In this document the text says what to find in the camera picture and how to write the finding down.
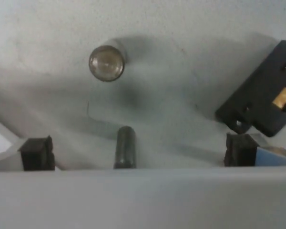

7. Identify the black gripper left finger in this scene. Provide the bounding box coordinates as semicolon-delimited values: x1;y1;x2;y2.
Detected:
0;135;56;171

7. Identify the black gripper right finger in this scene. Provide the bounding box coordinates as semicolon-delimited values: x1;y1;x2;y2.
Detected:
225;133;286;167

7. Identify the dark metal round peg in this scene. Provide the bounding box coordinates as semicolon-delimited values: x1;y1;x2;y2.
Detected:
113;125;137;170

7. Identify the white task board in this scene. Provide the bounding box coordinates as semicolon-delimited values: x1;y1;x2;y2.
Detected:
0;0;286;171

